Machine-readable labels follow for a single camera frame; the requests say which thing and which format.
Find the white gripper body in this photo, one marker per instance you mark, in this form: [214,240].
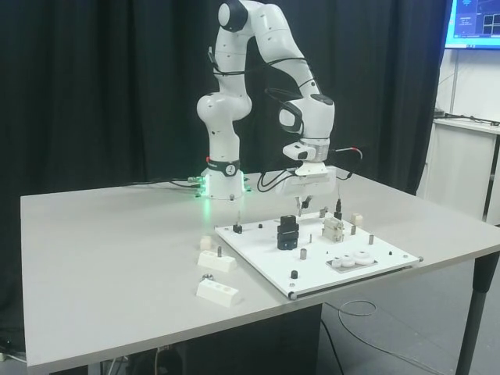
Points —
[312,185]

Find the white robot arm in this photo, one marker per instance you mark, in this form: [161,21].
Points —
[222,113]

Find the black round cap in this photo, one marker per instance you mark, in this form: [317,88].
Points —
[293,274]

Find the white three-hole peg holder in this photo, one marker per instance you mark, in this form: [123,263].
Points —
[218,296]

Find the flat white mounting plate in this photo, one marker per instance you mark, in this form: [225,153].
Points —
[312,168]

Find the metal BNC plug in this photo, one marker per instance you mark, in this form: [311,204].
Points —
[321,213]

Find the tall black plug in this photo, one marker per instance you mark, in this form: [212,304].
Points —
[338,209]

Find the black D-SUB plug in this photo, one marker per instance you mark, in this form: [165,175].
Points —
[287,236]

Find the beige metal connector block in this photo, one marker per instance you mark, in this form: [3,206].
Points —
[333,230]

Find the small white cube holder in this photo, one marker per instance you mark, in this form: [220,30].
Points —
[208,243]
[356,218]

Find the white task board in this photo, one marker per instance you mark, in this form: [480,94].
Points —
[265,250]

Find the short black plug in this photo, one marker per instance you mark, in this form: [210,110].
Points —
[236,228]

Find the white small gear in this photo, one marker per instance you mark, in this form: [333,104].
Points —
[337,265]

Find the white medium gear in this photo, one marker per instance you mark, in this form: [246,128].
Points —
[347,261]

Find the white large gear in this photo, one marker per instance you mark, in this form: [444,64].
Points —
[362,258]

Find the metal bolt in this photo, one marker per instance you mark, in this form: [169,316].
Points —
[207,277]

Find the white cabinet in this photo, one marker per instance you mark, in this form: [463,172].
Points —
[461,168]

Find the black cabinet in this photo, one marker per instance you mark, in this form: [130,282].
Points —
[234,340]

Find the dark grey table leg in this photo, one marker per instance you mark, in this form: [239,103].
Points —
[478,312]

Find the black curtain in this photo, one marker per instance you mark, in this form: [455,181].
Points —
[97,97]

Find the blue screen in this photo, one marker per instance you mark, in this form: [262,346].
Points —
[474,21]

